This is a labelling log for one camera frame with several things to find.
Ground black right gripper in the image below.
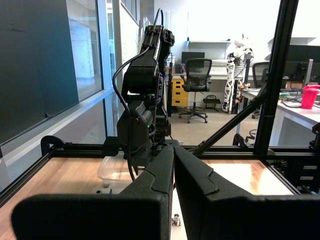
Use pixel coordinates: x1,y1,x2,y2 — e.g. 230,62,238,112
102,109,163,177

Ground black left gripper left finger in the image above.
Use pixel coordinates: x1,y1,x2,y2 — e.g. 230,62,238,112
11,145,175,240

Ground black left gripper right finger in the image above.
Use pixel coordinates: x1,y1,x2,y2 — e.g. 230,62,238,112
174,146,320,240

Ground clear plastic tub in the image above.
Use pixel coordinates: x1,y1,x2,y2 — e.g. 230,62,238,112
97,155,141,190

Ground blue white clamp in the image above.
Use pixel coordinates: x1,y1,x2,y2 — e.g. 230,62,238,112
91,184,114,195

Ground black labelled control box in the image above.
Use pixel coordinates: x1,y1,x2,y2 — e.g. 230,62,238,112
268,159,320,196

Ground small metal screw terminal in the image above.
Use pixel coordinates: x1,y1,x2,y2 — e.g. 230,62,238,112
171,213,182,227

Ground yellow drawer cabinet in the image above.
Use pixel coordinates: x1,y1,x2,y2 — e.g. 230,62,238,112
171,78,189,108

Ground black footrest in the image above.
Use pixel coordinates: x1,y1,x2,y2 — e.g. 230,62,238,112
202,94,222,112

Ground black mesh office chair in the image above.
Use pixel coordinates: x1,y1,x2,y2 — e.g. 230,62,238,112
179,58,213,124
251,61,271,120

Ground white office desk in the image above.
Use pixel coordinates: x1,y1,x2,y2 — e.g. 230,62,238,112
239,87,320,148

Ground white lattice humanoid robot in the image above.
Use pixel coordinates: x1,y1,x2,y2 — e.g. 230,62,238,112
222,33,254,113

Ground black computer monitor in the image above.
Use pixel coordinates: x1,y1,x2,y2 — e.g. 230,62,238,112
287,44,320,83
181,51,206,63

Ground white red partition panel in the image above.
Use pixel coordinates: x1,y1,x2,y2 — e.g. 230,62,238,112
113,0,141,121

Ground red plastic cup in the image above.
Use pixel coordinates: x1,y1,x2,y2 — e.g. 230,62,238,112
301,84,320,110

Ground black aluminium frame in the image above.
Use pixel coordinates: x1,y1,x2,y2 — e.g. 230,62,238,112
0,0,320,208

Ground white wall shelf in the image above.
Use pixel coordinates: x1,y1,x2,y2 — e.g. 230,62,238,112
187,39,232,60

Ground long black right arm cable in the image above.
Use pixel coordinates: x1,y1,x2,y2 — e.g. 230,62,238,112
151,7,165,28

